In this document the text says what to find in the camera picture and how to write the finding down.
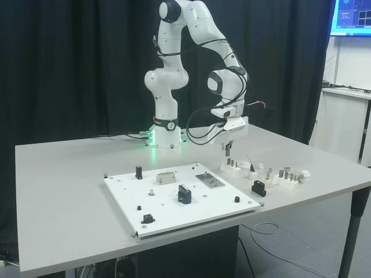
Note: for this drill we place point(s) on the black Ethernet plug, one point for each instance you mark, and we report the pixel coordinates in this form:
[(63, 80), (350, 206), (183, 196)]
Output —
[(251, 168)]

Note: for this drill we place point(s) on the small white plug holder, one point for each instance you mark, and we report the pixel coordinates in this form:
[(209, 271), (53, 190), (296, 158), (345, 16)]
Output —
[(252, 174), (268, 182)]

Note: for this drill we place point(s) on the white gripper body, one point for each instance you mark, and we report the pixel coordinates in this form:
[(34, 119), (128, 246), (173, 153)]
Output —
[(232, 134)]

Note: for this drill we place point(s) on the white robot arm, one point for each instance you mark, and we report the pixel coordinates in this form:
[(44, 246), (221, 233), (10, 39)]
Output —
[(165, 81)]

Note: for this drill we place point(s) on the black curtain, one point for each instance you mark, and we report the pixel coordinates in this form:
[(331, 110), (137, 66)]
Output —
[(72, 72)]

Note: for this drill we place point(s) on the blue screen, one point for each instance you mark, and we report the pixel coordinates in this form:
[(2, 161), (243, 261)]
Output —
[(352, 17)]

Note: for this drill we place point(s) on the white peg holder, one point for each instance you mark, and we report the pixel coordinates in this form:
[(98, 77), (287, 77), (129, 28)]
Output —
[(229, 171), (287, 184)]

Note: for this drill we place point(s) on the flat white mounting plate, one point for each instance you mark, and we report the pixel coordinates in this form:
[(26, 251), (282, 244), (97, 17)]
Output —
[(236, 123)]

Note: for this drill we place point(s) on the black table leg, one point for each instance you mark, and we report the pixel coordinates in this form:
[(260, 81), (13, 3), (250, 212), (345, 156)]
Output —
[(352, 231)]

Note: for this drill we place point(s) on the white task board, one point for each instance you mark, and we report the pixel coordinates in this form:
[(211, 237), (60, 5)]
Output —
[(121, 202)]

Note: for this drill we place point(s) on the white large gear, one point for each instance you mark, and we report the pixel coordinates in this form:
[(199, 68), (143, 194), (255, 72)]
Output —
[(305, 174)]

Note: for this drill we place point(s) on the white power strip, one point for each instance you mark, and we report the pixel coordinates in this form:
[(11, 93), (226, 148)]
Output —
[(3, 263)]

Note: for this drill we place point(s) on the white medium gear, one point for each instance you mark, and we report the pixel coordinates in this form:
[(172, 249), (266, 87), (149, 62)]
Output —
[(245, 166)]

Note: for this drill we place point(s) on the large metal round peg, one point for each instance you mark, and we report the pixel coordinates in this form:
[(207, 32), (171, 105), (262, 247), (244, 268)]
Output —
[(287, 173)]

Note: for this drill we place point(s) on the white small gear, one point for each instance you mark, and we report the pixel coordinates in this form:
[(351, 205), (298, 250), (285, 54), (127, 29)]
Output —
[(260, 166)]

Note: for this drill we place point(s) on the black D-SUB plug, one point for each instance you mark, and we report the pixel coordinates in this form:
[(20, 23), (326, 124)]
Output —
[(258, 187)]

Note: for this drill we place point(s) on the white cabinet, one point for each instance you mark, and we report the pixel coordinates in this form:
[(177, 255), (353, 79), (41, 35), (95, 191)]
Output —
[(339, 124)]

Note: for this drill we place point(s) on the metal USB plug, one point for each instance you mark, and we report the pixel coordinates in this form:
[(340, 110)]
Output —
[(269, 173)]

